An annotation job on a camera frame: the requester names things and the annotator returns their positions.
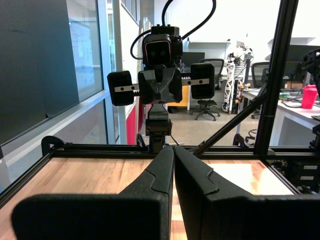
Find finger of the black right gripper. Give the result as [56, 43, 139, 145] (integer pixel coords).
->
[159, 67, 183, 103]
[138, 69, 161, 104]

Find black computer monitor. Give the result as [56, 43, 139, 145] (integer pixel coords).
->
[283, 60, 308, 78]
[180, 51, 206, 68]

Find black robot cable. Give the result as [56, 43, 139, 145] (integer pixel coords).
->
[161, 0, 217, 41]
[130, 32, 151, 60]

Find white desk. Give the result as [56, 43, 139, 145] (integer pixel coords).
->
[236, 89, 320, 148]

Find black box white labels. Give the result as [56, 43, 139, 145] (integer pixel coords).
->
[271, 159, 320, 195]

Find yellow cabinet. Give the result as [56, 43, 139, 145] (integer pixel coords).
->
[167, 84, 191, 111]

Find grey window mullion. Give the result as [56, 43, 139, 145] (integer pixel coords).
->
[96, 0, 121, 146]

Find black corner bracket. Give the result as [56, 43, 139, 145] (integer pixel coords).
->
[41, 136, 66, 152]
[232, 133, 251, 148]

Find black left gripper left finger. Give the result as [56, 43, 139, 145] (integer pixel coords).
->
[11, 146, 175, 240]

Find black frame rail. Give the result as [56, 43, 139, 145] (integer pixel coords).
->
[48, 142, 315, 161]
[263, 158, 305, 196]
[0, 149, 55, 210]

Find cardboard box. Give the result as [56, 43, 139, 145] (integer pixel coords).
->
[284, 81, 304, 91]

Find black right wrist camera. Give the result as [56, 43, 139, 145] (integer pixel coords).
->
[141, 24, 185, 70]

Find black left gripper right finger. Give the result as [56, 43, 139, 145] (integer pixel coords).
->
[174, 147, 320, 240]

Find pink plastic container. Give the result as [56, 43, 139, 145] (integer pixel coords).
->
[300, 84, 319, 110]

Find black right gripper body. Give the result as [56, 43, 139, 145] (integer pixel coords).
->
[107, 62, 216, 106]

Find white desk hutch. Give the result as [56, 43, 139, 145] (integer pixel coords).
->
[186, 39, 232, 61]
[266, 36, 317, 47]

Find black office chair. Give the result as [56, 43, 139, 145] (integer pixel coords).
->
[250, 61, 271, 120]
[191, 58, 225, 122]

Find black frame post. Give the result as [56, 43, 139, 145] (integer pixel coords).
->
[252, 0, 300, 156]

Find white lattice robot stand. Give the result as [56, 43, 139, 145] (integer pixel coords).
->
[221, 41, 254, 115]

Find red partition panel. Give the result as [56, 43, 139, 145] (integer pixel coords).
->
[125, 98, 145, 146]

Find black diagonal frame brace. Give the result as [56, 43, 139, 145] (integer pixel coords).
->
[192, 83, 270, 155]

